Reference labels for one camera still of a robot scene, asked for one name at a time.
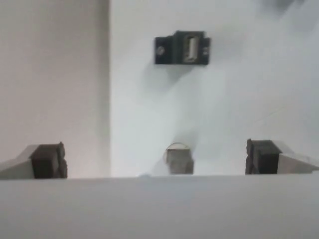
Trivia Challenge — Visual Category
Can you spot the white task board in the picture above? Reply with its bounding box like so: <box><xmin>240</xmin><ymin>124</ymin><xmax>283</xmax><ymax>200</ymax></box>
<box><xmin>109</xmin><ymin>0</ymin><xmax>319</xmax><ymax>178</ymax></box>

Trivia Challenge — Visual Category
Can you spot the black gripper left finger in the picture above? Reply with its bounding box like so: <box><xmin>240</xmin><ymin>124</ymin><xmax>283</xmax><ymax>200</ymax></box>
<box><xmin>0</xmin><ymin>141</ymin><xmax>69</xmax><ymax>180</ymax></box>

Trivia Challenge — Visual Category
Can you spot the metal square peg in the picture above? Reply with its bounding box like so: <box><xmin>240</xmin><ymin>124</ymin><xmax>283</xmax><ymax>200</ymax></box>
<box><xmin>164</xmin><ymin>142</ymin><xmax>195</xmax><ymax>175</ymax></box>

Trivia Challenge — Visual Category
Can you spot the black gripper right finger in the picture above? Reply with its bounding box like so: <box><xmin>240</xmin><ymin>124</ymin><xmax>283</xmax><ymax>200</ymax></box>
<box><xmin>245</xmin><ymin>138</ymin><xmax>319</xmax><ymax>175</ymax></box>

